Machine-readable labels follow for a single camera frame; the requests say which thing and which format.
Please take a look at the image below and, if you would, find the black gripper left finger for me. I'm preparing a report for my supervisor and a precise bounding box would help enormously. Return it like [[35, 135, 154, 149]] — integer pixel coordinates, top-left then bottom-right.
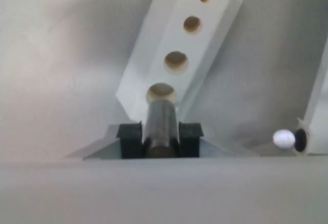
[[64, 121, 144, 160]]

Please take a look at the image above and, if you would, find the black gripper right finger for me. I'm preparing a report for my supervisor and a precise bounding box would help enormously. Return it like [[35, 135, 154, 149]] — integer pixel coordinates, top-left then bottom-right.
[[176, 121, 238, 158]]

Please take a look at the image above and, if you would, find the metal round peg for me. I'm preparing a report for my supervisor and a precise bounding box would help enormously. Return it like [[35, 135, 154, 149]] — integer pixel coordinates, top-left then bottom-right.
[[142, 98, 179, 158]]

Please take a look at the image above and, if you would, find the white peg holder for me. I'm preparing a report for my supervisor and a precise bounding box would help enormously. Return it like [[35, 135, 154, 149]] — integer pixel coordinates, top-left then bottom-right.
[[115, 0, 243, 122]]

